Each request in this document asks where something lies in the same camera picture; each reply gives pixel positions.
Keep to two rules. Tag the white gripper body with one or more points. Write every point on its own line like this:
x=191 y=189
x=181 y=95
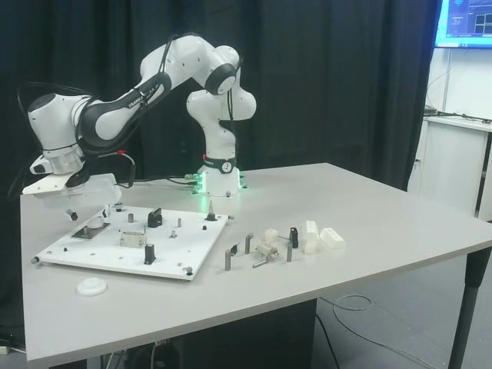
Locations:
x=88 y=192

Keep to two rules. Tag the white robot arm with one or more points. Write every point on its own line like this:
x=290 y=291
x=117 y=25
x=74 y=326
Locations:
x=215 y=153

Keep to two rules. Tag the white medium gear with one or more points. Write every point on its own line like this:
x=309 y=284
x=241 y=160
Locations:
x=95 y=222

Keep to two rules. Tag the white large gear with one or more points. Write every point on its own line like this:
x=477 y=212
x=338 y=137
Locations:
x=92 y=286

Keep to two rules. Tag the white small gear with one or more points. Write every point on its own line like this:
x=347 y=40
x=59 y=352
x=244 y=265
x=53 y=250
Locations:
x=271 y=235

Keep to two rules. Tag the thin black rod red tag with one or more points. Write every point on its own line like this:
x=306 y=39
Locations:
x=131 y=171

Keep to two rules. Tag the black D-SUB plug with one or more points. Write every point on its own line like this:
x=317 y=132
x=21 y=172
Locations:
x=155 y=218

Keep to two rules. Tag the black upright plug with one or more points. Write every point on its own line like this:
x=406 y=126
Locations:
x=149 y=254

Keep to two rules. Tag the white task board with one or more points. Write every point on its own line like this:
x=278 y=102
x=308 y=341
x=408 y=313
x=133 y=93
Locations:
x=180 y=246

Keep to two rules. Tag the black plug with metal tip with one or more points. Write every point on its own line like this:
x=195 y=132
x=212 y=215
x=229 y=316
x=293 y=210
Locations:
x=210 y=216

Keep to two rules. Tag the metal square peg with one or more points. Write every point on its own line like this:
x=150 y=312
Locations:
x=288 y=253
x=228 y=261

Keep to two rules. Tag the metal round peg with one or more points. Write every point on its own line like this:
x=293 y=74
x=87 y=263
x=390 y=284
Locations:
x=260 y=264
x=248 y=244

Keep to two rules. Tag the small white peg holder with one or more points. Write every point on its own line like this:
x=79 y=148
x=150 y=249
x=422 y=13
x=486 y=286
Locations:
x=266 y=250

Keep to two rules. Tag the black plug with thin pin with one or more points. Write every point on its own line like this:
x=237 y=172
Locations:
x=294 y=236

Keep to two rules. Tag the long white holder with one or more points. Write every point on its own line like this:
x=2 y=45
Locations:
x=311 y=230

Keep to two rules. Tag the white cube holder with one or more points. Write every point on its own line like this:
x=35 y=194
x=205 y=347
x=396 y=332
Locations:
x=311 y=246

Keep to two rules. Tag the wide white holder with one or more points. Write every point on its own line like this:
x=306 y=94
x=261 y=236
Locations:
x=333 y=238

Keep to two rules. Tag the black curtain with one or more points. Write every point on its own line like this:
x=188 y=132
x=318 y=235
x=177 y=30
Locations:
x=326 y=96

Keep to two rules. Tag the white cabinet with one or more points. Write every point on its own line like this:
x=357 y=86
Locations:
x=449 y=165

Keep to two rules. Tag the black table leg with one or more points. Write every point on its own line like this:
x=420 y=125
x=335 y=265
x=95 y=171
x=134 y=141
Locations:
x=469 y=303

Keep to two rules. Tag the blue screen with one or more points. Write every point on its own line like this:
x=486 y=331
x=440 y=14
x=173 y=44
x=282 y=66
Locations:
x=465 y=23

